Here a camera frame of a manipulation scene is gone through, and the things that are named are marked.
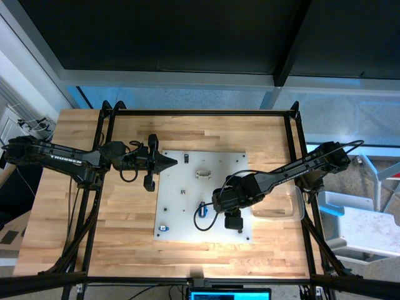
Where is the cardboard box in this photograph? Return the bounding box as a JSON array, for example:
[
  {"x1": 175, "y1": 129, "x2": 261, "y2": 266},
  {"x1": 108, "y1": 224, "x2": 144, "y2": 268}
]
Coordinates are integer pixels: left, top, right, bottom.
[{"x1": 0, "y1": 209, "x2": 32, "y2": 251}]

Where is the white step stool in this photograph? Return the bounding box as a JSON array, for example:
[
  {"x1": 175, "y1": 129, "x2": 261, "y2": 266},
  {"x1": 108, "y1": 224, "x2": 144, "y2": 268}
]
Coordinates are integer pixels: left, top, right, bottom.
[{"x1": 318, "y1": 190, "x2": 400, "y2": 266}]

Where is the blue round holder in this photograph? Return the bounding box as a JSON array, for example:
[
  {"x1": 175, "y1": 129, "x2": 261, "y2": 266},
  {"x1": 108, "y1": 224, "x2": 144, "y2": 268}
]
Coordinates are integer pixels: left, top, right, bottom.
[{"x1": 196, "y1": 201, "x2": 210, "y2": 219}]

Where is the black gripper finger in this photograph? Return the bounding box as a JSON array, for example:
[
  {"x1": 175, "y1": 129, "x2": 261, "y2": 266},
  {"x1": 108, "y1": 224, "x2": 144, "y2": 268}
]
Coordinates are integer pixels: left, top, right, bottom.
[
  {"x1": 157, "y1": 162, "x2": 178, "y2": 174},
  {"x1": 157, "y1": 150, "x2": 179, "y2": 163}
]

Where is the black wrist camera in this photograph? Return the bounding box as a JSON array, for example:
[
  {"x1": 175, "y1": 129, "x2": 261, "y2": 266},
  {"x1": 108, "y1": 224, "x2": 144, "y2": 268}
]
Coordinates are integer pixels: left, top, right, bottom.
[{"x1": 211, "y1": 186, "x2": 228, "y2": 215}]

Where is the small black camera box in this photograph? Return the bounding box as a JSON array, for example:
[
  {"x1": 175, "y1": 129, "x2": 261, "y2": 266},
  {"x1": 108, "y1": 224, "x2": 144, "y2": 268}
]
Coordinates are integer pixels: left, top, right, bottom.
[{"x1": 188, "y1": 271, "x2": 209, "y2": 287}]

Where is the white taskboard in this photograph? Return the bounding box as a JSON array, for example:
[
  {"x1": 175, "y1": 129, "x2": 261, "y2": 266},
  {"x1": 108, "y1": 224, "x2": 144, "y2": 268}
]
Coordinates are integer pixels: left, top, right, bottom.
[{"x1": 153, "y1": 149, "x2": 253, "y2": 244}]

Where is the clear plastic tub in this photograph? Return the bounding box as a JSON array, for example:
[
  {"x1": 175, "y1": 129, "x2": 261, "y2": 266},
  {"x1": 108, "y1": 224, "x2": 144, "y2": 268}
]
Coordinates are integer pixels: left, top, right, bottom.
[{"x1": 251, "y1": 185, "x2": 306, "y2": 222}]

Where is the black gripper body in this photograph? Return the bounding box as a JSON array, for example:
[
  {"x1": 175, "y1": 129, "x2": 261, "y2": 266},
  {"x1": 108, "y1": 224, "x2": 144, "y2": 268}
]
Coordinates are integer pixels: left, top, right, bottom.
[
  {"x1": 126, "y1": 133, "x2": 162, "y2": 193},
  {"x1": 224, "y1": 181, "x2": 260, "y2": 231}
]

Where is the screen with blue edge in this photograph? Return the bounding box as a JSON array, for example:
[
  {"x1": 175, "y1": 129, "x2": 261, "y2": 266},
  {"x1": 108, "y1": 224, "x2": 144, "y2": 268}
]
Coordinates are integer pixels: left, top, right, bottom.
[{"x1": 186, "y1": 287, "x2": 272, "y2": 300}]

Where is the grey metal chair frame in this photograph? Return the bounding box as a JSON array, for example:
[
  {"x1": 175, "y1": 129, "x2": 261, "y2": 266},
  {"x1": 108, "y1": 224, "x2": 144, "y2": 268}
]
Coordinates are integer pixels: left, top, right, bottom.
[{"x1": 356, "y1": 154, "x2": 400, "y2": 213}]

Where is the black table frame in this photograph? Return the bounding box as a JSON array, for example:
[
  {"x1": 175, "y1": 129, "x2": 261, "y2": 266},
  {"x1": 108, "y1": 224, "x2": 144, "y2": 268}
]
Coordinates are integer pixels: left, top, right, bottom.
[{"x1": 0, "y1": 99, "x2": 400, "y2": 300}]

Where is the black wall pillar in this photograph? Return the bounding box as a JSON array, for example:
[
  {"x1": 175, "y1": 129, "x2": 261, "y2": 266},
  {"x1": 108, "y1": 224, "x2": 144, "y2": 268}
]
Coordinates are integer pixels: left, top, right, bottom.
[{"x1": 273, "y1": 0, "x2": 313, "y2": 88}]

